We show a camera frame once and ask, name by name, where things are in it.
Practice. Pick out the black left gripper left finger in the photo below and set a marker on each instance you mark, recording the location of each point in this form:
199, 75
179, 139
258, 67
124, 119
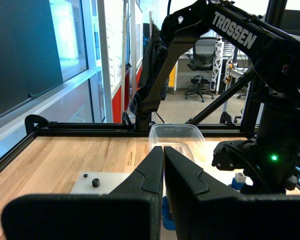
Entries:
90, 217

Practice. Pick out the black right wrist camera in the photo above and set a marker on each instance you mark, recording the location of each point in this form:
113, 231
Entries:
227, 157

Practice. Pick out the clear plastic tub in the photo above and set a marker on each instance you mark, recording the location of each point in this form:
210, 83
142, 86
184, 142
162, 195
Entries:
165, 132

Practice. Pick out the black aluminium frame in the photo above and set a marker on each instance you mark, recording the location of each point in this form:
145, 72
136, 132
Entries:
90, 126

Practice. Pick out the white lattice stand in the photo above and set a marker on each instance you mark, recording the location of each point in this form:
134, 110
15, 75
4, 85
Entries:
218, 67

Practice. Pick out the white connector plug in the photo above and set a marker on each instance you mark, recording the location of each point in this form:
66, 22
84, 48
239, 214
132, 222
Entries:
240, 178

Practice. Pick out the yellow cabinet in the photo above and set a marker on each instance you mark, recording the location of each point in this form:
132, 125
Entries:
173, 75

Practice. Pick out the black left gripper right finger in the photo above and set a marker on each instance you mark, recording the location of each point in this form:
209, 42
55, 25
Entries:
227, 217

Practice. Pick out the blue lugged socket housing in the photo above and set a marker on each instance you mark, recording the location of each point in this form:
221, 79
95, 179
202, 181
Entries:
236, 186

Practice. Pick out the white board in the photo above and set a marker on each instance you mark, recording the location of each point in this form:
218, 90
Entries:
110, 181

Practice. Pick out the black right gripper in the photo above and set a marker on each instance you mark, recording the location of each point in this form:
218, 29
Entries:
277, 170

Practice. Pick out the blue double-lobed mount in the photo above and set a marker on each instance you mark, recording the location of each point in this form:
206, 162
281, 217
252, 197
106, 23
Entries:
168, 220

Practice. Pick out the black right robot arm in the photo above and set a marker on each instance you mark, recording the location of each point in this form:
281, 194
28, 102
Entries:
230, 35

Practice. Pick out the black hanging jacket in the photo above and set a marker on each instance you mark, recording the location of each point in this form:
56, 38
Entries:
152, 50

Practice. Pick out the large black monitor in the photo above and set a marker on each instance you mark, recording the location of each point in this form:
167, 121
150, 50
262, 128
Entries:
297, 22

